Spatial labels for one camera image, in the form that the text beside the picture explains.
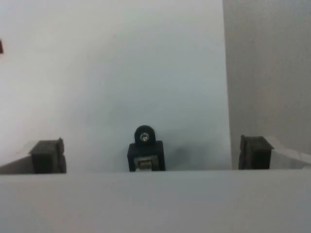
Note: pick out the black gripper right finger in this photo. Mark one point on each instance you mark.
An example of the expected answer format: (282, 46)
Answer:
(255, 155)

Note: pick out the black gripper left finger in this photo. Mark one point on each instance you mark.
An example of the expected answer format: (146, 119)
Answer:
(46, 157)

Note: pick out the white task board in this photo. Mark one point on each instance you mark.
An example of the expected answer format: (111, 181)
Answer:
(267, 72)

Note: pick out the small dark red tag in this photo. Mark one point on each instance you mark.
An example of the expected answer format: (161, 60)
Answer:
(1, 46)

